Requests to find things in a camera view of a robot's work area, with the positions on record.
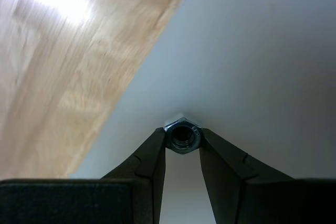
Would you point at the white task board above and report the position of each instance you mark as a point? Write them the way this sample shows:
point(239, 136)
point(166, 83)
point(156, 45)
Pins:
point(249, 58)

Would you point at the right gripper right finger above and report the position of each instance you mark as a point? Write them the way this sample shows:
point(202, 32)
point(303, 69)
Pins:
point(236, 187)

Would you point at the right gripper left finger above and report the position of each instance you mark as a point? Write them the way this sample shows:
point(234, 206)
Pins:
point(141, 182)

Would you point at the steel hex nut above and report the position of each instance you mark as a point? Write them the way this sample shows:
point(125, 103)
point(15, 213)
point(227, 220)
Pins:
point(183, 135)

